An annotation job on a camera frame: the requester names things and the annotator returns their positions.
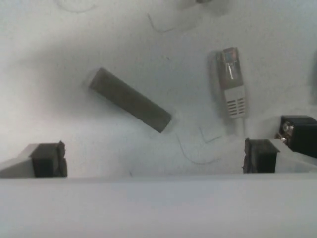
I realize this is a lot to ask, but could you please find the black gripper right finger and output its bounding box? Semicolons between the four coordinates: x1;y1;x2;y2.
241;138;317;175

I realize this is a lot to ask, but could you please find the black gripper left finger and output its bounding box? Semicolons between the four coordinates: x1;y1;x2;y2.
0;140;68;179

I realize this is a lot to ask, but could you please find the metal square peg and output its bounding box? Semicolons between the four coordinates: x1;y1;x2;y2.
88;67;173;134

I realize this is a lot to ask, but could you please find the black D-SUB plug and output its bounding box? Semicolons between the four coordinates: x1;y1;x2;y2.
274;115;317;159

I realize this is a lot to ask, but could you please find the grey Ethernet plug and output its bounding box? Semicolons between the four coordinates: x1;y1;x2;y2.
208;46;248;136

